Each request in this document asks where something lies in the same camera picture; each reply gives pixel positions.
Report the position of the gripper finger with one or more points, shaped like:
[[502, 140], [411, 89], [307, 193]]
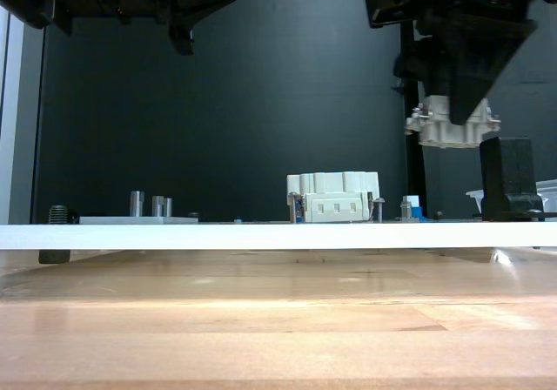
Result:
[[478, 59], [204, 4], [431, 65]]

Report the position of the beige HAN10E connector insert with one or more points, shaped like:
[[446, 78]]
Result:
[[439, 133]]

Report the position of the black connector socket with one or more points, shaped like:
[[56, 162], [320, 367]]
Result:
[[507, 176]]

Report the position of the blue white small connector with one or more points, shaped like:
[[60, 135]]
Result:
[[417, 212]]

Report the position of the beige connector hub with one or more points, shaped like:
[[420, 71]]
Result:
[[335, 207]]

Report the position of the clear plastic tub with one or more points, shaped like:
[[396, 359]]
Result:
[[549, 190]]

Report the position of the blue clamp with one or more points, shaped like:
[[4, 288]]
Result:
[[298, 208]]

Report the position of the black screw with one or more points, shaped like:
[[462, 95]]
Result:
[[58, 215]]

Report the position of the grey metal plate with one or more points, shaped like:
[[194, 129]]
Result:
[[130, 220]]

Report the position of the white board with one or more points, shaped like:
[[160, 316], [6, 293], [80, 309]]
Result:
[[278, 237]]

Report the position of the black board foot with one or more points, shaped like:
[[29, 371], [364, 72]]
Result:
[[54, 257]]

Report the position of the black wall pillar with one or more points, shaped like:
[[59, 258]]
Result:
[[415, 181]]

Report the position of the steel post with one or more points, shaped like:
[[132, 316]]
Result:
[[169, 208], [137, 205], [157, 207]]

